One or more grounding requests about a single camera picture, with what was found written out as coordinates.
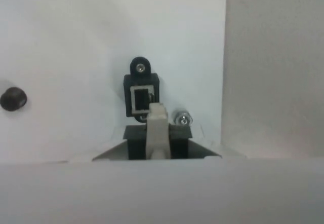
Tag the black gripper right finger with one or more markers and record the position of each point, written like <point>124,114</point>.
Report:
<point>180,143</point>

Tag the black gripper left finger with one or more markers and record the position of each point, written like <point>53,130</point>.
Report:
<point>134,143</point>

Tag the grey Ethernet plug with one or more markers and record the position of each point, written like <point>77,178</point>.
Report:
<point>157,135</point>

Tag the white task board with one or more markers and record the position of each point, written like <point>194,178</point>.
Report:
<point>106,56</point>

